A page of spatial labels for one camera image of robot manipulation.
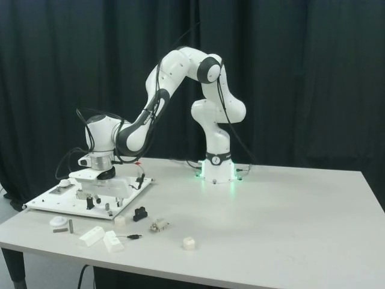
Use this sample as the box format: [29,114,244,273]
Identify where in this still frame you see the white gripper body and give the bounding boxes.
[74,176,133,200]

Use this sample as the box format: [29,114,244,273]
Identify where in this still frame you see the white peg holder block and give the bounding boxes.
[102,229,127,252]
[78,226,106,247]

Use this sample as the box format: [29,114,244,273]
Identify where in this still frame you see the black D-SUB plug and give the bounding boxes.
[132,207,149,222]

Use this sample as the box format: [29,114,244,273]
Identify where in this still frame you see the white task board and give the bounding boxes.
[23,172,155,220]

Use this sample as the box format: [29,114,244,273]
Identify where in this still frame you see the white large gear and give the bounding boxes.
[49,216,69,228]

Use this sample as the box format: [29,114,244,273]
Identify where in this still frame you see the black table leg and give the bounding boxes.
[0,247,25,289]

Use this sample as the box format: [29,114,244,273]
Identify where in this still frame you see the black curtains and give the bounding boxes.
[0,0,385,193]

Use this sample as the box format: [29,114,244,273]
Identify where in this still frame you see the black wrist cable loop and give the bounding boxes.
[58,146,91,182]

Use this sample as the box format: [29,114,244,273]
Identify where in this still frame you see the black floor cable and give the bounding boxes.
[78,264,94,289]

